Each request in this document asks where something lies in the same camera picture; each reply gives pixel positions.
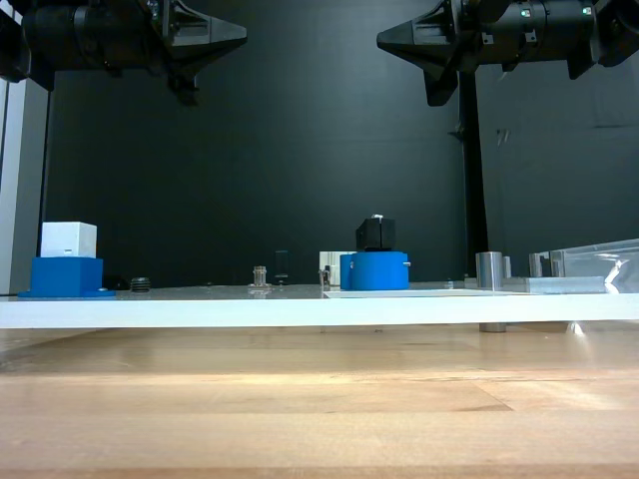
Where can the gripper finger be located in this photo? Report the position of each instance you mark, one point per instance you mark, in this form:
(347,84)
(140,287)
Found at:
(424,40)
(209,35)
(186,85)
(440,87)

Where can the steel 16mm cylinder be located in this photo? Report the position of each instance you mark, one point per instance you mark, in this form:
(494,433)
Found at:
(488,272)

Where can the black D-sub connector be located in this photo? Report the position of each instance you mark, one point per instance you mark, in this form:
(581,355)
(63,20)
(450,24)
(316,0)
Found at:
(374,234)

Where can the thin steel pin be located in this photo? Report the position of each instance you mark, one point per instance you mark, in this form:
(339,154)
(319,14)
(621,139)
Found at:
(507,267)

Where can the blue round holder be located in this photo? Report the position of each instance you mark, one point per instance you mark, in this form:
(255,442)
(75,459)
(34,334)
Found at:
(379,272)

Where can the white cube block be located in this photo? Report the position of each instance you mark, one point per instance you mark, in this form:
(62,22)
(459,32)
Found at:
(65,239)

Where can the medium steel peg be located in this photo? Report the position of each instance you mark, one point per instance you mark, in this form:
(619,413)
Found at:
(538,264)

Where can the black threaded set screw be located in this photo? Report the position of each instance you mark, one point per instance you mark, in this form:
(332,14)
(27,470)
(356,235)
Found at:
(141,284)

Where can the white connector housing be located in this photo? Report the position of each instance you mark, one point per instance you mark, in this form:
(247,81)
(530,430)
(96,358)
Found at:
(332,262)

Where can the black upright connector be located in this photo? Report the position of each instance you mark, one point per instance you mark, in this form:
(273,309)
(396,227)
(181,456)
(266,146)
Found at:
(282,267)

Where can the clear plastic fitting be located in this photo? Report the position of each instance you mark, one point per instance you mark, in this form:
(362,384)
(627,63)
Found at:
(259,279)

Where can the small black cap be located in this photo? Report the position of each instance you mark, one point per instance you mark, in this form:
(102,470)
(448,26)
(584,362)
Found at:
(117,283)

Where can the grey square peg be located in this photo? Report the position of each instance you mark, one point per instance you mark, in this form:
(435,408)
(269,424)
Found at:
(558,264)

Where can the blue square holder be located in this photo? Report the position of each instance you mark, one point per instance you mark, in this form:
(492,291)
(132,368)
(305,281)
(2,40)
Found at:
(65,277)

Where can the white task board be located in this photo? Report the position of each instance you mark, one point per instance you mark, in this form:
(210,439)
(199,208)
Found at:
(199,312)

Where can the aluminium peg block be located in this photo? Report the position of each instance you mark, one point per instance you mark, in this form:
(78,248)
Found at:
(569,285)

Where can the clear plastic tub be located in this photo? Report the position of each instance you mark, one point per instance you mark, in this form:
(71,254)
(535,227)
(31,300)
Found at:
(599,264)

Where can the black frame post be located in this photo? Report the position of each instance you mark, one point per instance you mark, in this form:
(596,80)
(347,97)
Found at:
(471,174)

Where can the small metal bracket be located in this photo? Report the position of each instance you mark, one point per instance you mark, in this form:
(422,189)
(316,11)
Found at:
(323,279)

